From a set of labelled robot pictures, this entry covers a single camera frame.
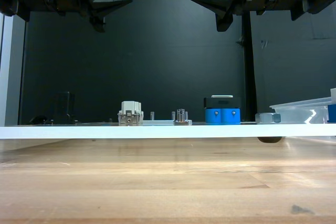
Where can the silver M12 hex nut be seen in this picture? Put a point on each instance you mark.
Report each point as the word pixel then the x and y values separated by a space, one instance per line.
pixel 267 118

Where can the blue socket block, black top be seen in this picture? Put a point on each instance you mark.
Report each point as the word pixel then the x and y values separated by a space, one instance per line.
pixel 222 111

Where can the grey rectangular connector housing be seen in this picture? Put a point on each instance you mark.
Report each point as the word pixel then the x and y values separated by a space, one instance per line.
pixel 130 113

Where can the clear plastic tub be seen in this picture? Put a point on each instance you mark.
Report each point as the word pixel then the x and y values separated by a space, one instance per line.
pixel 296 112

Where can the clear acrylic block with posts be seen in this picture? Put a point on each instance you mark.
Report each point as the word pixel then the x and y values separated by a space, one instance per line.
pixel 157 123

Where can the white plastic board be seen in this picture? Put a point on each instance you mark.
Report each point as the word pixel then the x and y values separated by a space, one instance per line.
pixel 131 132

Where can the black bolt head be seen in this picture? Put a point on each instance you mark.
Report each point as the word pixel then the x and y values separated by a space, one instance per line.
pixel 270 140

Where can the black metal frame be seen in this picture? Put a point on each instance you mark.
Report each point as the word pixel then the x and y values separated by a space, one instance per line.
pixel 249 72

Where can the small silver post connector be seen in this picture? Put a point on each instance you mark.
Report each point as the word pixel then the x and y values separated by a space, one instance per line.
pixel 181 116

